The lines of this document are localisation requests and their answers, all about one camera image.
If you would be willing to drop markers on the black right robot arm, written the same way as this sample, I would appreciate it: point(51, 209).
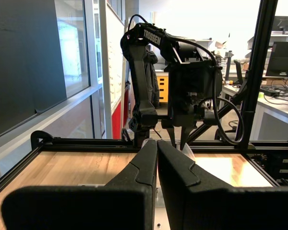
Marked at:
point(144, 83)

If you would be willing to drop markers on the large black monitor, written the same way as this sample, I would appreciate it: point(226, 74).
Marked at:
point(280, 60)

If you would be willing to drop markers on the black aluminium frame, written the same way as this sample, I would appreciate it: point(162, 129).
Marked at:
point(86, 143)

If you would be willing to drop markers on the red panel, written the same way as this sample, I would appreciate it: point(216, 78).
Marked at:
point(116, 119)

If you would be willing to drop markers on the white wall shelf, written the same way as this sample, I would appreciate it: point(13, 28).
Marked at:
point(283, 36)

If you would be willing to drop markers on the grey window frame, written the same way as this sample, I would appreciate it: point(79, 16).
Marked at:
point(91, 60)

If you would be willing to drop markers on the white partition panel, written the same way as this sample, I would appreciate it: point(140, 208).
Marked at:
point(115, 60)

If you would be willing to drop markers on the yellow drawer cabinet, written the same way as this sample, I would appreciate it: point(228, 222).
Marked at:
point(163, 88)

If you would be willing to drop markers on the black hanging jacket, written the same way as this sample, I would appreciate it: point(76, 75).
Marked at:
point(154, 79)

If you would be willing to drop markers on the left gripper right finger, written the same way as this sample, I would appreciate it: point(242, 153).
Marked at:
point(230, 208)

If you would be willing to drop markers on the small monitor with stand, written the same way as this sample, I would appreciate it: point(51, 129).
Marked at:
point(283, 24)

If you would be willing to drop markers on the long white desk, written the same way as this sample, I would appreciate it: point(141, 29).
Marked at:
point(273, 107)

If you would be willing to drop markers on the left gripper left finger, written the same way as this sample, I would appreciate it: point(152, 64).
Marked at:
point(86, 208)

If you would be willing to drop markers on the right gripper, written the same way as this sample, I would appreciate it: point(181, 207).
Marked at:
point(182, 115)

